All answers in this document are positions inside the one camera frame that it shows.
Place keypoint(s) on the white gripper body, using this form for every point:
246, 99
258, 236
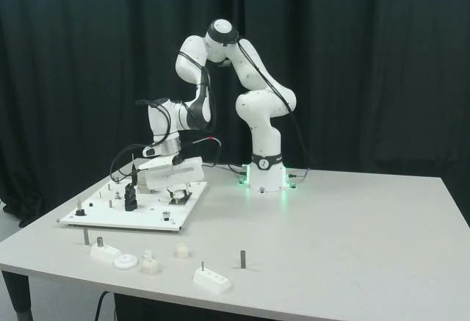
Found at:
183, 174

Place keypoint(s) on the white medium gear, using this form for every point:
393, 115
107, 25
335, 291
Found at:
178, 195

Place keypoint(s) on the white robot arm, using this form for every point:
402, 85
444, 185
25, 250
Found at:
262, 115

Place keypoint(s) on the white large gear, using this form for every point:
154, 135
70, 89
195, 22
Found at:
126, 262

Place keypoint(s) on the metal BNC plug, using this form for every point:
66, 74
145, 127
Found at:
166, 215

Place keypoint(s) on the black D-SUB plug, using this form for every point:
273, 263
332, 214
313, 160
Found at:
130, 198

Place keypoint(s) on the small white holder block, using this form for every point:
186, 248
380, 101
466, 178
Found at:
181, 251

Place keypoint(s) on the white task board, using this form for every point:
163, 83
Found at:
110, 218

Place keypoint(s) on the small cream holder block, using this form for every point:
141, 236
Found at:
149, 266

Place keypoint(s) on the dark metal square peg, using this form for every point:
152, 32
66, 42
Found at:
242, 259

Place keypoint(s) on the thick metal round peg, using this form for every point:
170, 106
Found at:
99, 242

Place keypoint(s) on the metal bolt with black base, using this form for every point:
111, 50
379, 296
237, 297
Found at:
79, 207

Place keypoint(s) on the white peg holder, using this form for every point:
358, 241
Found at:
211, 280
106, 254

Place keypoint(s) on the black curtain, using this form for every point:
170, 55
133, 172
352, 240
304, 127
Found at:
73, 60

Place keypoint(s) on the black table leg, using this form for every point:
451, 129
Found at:
16, 295

